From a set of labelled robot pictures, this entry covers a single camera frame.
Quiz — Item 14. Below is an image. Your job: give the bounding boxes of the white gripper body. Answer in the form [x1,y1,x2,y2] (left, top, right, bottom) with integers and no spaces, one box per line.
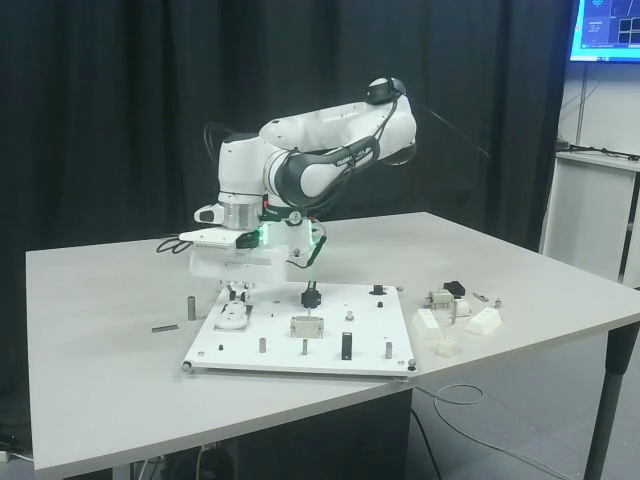
[188,243,290,282]

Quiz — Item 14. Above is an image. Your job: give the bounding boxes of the white large gear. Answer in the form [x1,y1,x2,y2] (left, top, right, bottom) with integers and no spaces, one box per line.
[214,308,250,332]

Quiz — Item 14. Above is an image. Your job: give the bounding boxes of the white task board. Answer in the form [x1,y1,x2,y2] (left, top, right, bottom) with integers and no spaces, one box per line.
[180,281,420,376]

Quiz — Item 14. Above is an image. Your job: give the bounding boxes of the white peg holder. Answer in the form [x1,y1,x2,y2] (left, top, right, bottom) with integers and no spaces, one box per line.
[466,306,503,336]
[412,308,441,342]

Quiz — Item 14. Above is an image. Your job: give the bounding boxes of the grey D-SUB plug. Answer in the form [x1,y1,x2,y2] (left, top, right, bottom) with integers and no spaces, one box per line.
[423,288,455,311]

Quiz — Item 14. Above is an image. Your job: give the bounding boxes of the black curtain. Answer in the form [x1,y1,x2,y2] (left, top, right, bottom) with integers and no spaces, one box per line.
[0,0,581,254]

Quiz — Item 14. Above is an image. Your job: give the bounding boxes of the white cabinet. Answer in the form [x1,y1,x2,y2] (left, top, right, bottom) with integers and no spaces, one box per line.
[538,148,640,292]

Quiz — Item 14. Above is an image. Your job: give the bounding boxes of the black table leg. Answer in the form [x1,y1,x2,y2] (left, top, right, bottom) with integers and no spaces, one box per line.
[583,327,630,480]

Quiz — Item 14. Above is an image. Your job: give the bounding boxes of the blue screen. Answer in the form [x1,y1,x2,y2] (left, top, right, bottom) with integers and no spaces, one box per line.
[569,0,640,66]

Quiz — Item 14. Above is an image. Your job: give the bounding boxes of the black cable loops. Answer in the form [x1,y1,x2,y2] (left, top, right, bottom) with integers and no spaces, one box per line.
[155,237,193,257]

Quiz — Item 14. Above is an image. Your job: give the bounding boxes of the thin black rod on wire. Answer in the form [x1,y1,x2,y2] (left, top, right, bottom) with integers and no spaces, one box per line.
[298,213,329,267]

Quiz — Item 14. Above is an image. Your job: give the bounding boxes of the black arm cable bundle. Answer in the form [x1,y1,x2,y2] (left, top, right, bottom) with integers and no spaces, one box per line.
[202,76,409,211]

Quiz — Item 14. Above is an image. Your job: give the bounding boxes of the black floor cable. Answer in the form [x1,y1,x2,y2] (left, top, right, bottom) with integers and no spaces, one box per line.
[410,408,437,480]

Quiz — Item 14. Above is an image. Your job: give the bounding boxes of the thin grey floor cable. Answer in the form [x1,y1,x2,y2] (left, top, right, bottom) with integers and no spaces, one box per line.
[413,382,591,480]

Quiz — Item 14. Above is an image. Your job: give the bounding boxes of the thin black cable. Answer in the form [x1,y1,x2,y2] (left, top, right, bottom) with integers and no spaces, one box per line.
[410,98,490,160]

